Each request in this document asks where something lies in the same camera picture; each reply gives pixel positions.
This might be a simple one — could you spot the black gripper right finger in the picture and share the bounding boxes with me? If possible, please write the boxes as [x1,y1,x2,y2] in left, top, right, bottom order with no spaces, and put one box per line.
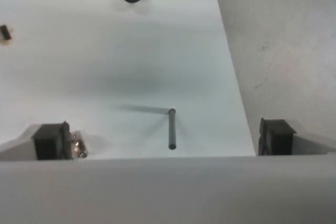
[258,118,336,157]

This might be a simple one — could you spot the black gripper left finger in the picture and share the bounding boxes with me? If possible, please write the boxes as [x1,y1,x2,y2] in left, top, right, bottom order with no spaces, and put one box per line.
[0,121,74,162]

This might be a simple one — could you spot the metal round peg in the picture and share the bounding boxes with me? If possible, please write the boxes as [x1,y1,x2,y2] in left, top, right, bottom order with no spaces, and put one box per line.
[167,108,177,151]

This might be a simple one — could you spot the white task board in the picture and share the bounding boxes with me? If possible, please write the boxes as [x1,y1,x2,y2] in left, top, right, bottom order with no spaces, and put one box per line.
[0,0,257,161]

